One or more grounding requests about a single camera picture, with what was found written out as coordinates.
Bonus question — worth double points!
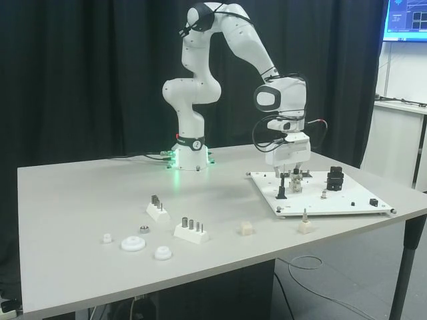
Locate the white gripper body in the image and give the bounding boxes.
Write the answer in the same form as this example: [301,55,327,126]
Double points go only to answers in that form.
[265,133,314,168]

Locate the black D-SUB plug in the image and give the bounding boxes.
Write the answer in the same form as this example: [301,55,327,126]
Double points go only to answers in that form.
[326,165,344,193]

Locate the white task board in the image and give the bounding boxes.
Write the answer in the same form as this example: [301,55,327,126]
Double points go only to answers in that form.
[245,168,398,221]

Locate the white cube holder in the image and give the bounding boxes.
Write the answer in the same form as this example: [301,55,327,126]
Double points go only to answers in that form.
[236,221,255,237]

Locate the white cabinet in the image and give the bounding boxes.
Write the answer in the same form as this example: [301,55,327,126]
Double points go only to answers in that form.
[369,99,427,193]

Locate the white round peg holder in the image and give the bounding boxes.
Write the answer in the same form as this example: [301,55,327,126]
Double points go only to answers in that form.
[173,226,211,247]

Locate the white square peg holder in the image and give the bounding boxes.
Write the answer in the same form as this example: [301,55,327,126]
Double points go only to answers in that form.
[145,201,171,221]

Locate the white medium gear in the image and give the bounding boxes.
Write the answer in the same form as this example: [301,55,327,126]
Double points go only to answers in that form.
[153,245,173,260]

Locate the black table leg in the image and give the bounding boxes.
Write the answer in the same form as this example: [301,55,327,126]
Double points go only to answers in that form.
[398,218,422,320]

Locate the white large gear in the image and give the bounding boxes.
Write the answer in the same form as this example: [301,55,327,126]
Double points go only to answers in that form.
[120,235,147,251]

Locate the blue screen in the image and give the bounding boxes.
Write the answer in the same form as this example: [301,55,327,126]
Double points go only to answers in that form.
[382,0,427,43]

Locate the black curtain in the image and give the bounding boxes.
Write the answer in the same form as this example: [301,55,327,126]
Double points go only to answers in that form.
[0,0,384,214]

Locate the black thin cable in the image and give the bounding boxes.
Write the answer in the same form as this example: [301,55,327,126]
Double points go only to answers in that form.
[374,95,427,109]

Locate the black floor cable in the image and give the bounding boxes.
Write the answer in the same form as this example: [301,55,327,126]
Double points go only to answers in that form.
[274,273,303,320]

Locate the grey floor cable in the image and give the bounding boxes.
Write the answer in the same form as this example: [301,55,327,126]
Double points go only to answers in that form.
[288,255,427,320]

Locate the black base cable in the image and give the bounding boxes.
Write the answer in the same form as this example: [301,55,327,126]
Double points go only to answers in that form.
[109,151,177,164]

